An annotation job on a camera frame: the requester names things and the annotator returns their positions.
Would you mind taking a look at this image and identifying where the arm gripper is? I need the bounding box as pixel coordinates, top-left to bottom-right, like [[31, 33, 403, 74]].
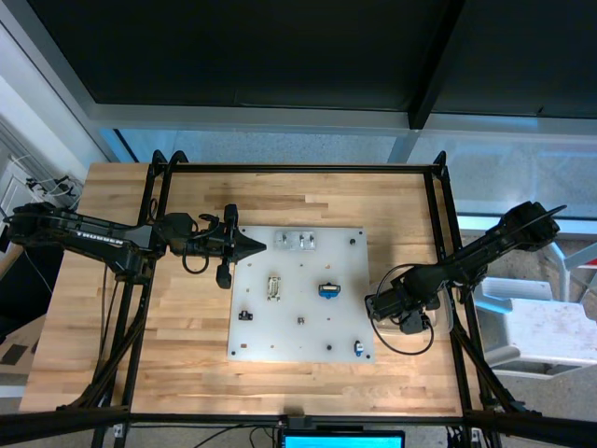
[[365, 292, 442, 335], [186, 203, 268, 290]]

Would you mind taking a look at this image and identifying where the white plastic board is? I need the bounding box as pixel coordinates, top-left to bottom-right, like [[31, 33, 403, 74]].
[[227, 226, 377, 364]]

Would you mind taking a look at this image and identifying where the white plastic stool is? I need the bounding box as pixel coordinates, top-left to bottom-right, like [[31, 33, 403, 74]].
[[473, 277, 597, 380]]

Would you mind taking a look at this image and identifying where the blue laptop screen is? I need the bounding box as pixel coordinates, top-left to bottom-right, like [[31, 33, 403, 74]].
[[278, 429, 406, 448]]

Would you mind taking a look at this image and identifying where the white metal chair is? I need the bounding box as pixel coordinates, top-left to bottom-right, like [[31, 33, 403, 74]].
[[526, 228, 597, 304]]

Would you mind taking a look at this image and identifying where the black aluminium frame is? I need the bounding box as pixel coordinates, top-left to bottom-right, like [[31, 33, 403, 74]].
[[0, 148, 597, 448]]

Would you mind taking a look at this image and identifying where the black camera bracket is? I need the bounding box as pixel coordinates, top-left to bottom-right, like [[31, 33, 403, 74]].
[[279, 408, 318, 431]]

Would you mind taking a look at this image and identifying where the white cabinet with cables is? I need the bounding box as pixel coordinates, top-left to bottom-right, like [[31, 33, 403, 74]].
[[0, 153, 85, 220]]

